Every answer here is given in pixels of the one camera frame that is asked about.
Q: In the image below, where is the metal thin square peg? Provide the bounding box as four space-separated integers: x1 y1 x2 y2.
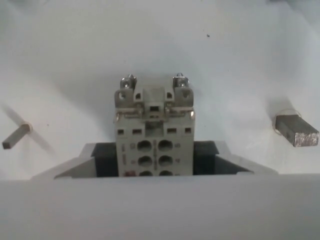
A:
1 121 34 150

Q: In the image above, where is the grey waterproof plug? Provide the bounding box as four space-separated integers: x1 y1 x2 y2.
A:
113 71 196 177

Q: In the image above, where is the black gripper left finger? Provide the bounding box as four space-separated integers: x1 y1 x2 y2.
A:
31 141 117 180

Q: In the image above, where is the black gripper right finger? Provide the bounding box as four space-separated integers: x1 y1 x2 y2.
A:
193 141 279 177

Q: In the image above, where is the metal thick square peg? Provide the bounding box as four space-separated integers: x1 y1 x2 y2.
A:
273 112 320 149

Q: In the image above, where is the white task board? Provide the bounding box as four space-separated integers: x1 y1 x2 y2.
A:
0 0 320 181

